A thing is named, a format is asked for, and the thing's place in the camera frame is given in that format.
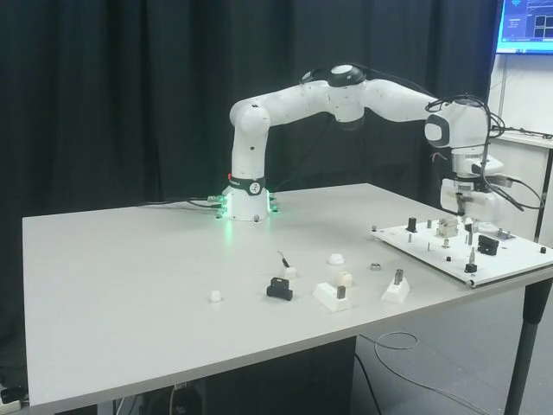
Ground dark table leg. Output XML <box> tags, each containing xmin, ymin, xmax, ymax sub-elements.
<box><xmin>504</xmin><ymin>281</ymin><xmax>542</xmax><ymax>415</ymax></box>

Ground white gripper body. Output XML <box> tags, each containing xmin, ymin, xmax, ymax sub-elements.
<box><xmin>440</xmin><ymin>178</ymin><xmax>506</xmax><ymax>227</ymax></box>

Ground white cabinet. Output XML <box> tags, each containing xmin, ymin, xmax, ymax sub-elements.
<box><xmin>490</xmin><ymin>131</ymin><xmax>553</xmax><ymax>245</ymax></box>

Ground grey floor cable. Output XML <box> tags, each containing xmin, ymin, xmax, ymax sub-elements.
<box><xmin>372</xmin><ymin>330</ymin><xmax>522</xmax><ymax>415</ymax></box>

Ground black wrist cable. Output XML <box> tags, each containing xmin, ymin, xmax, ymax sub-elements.
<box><xmin>483</xmin><ymin>103</ymin><xmax>546</xmax><ymax>214</ymax></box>

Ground white round peg holder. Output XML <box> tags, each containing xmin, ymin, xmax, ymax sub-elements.
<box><xmin>380</xmin><ymin>276</ymin><xmax>412</xmax><ymax>303</ymax></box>

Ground white task board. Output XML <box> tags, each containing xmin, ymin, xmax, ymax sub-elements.
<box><xmin>372</xmin><ymin>216</ymin><xmax>553</xmax><ymax>289</ymax></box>

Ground white power strip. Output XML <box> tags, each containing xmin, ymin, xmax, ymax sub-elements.
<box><xmin>0</xmin><ymin>386</ymin><xmax>23</xmax><ymax>412</ymax></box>

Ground white square peg holder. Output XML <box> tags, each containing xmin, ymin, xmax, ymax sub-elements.
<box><xmin>311</xmin><ymin>280</ymin><xmax>353</xmax><ymax>312</ymax></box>

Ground black curtain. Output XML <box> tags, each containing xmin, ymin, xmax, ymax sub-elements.
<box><xmin>0</xmin><ymin>0</ymin><xmax>499</xmax><ymax>390</ymax></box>

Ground blue screen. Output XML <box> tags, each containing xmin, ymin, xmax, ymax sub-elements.
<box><xmin>495</xmin><ymin>0</ymin><xmax>553</xmax><ymax>55</ymax></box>

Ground black table cable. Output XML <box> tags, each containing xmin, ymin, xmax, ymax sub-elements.
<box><xmin>137</xmin><ymin>195</ymin><xmax>231</xmax><ymax>214</ymax></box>

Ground grey rectangular connector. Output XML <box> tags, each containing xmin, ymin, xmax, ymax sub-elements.
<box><xmin>435</xmin><ymin>217</ymin><xmax>459</xmax><ymax>239</ymax></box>

